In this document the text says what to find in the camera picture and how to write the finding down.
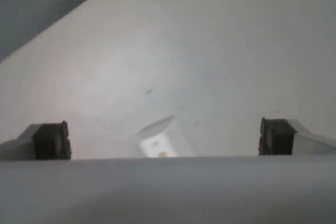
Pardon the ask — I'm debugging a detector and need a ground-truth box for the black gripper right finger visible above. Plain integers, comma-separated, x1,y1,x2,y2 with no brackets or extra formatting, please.
258,116,336,156

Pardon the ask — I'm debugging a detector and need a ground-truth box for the white plug holder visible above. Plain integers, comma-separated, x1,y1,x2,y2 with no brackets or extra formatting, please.
138,115,196,158

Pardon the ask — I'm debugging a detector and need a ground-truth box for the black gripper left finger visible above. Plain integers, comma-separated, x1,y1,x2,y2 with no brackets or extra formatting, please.
0,121,72,161

